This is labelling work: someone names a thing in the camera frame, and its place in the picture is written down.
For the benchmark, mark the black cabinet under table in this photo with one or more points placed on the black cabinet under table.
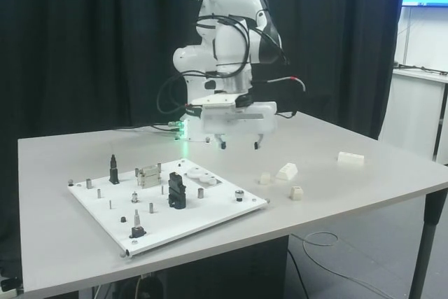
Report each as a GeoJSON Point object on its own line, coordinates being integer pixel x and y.
{"type": "Point", "coordinates": [210, 271]}

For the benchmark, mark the metal bolt with black base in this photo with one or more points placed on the metal bolt with black base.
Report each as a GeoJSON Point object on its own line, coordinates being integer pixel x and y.
{"type": "Point", "coordinates": [238, 195]}

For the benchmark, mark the black curtains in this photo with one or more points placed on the black curtains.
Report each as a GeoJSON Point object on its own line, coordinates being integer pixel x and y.
{"type": "Point", "coordinates": [87, 50]}

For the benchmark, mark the metal BNC plug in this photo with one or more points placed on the metal BNC plug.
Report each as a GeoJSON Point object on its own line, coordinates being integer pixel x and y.
{"type": "Point", "coordinates": [134, 196]}

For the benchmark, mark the long white holder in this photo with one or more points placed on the long white holder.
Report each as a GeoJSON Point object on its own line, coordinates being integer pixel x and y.
{"type": "Point", "coordinates": [287, 171]}
{"type": "Point", "coordinates": [350, 158]}

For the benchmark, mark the white cabinet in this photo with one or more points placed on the white cabinet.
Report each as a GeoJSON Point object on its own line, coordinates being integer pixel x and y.
{"type": "Point", "coordinates": [413, 117]}

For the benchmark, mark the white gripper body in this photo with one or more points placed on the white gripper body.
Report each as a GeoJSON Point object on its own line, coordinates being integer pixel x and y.
{"type": "Point", "coordinates": [241, 122]}

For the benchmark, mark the white medium gear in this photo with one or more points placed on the white medium gear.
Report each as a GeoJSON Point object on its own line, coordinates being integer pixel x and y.
{"type": "Point", "coordinates": [209, 180]}

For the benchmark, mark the small white holder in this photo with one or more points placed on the small white holder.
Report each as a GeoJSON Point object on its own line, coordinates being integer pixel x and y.
{"type": "Point", "coordinates": [265, 178]}
{"type": "Point", "coordinates": [297, 193]}

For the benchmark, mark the black D-SUB plug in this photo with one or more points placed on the black D-SUB plug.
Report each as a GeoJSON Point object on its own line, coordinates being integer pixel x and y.
{"type": "Point", "coordinates": [176, 190]}

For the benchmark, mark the white task board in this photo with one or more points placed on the white task board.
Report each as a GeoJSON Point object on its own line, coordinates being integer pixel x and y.
{"type": "Point", "coordinates": [196, 215]}

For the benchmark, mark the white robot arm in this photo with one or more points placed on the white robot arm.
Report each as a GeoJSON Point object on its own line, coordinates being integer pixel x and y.
{"type": "Point", "coordinates": [227, 43]}

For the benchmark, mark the tall black USB plug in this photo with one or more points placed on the tall black USB plug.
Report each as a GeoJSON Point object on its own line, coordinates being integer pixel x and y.
{"type": "Point", "coordinates": [114, 171]}

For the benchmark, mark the large metal peg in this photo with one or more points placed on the large metal peg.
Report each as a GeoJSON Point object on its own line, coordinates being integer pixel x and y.
{"type": "Point", "coordinates": [88, 184]}
{"type": "Point", "coordinates": [201, 193]}

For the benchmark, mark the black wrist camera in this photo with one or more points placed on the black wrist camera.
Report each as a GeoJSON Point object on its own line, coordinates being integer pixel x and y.
{"type": "Point", "coordinates": [193, 110]}

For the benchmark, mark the white large gear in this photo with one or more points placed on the white large gear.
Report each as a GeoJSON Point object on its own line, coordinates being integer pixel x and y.
{"type": "Point", "coordinates": [194, 173]}

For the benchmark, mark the black table leg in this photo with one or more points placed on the black table leg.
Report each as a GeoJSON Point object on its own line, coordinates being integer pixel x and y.
{"type": "Point", "coordinates": [425, 243]}

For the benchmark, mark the beige waterproof plug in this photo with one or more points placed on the beige waterproof plug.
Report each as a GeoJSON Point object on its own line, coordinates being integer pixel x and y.
{"type": "Point", "coordinates": [148, 176]}

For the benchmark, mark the flat white mounting plate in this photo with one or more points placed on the flat white mounting plate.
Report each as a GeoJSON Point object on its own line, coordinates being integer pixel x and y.
{"type": "Point", "coordinates": [217, 101]}

